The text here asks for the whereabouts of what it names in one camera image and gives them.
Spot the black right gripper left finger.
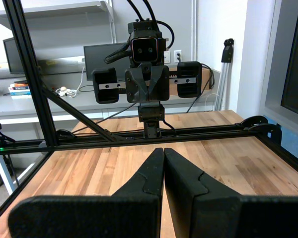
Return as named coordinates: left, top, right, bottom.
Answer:
left=7, top=147, right=164, bottom=238

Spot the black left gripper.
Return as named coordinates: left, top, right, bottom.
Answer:
left=92, top=61, right=203, bottom=104

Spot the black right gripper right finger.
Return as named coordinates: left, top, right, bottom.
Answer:
left=163, top=147, right=298, bottom=238

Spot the dark computer monitor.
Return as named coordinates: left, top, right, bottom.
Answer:
left=2, top=37, right=26, bottom=75
left=83, top=43, right=133, bottom=81

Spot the grey tripod stand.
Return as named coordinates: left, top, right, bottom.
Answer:
left=215, top=38, right=235, bottom=112

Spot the stack of books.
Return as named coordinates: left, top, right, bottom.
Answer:
left=8, top=83, right=32, bottom=100

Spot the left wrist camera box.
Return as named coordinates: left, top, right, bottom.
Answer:
left=128, top=19, right=167, bottom=69

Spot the black braided sleeve cable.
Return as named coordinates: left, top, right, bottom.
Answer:
left=103, top=42, right=133, bottom=65

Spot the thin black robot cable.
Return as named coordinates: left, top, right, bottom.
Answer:
left=157, top=20, right=175, bottom=50
left=142, top=0, right=158, bottom=22
left=126, top=0, right=145, bottom=22

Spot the white coiled cable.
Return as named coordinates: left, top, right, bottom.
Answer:
left=55, top=66, right=86, bottom=98

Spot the black curved frame bracket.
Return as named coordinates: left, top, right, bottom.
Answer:
left=235, top=115, right=269, bottom=127
left=248, top=123, right=282, bottom=146

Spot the white wall shelf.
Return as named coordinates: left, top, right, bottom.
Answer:
left=0, top=0, right=115, bottom=50

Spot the black aluminium frame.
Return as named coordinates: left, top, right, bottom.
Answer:
left=0, top=0, right=298, bottom=225

